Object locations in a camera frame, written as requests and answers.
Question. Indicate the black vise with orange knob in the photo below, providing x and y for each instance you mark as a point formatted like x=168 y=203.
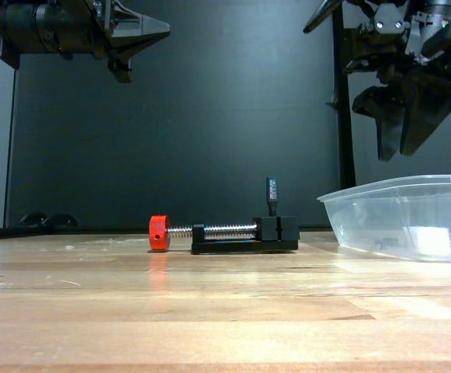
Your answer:
x=244 y=237

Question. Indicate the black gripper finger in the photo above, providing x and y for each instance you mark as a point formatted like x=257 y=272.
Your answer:
x=390 y=116
x=143 y=43
x=431 y=105
x=153 y=27

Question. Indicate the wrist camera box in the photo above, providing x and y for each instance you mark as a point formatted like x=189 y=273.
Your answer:
x=388 y=19

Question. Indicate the clear plastic container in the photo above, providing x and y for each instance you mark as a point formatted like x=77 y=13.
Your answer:
x=368 y=225

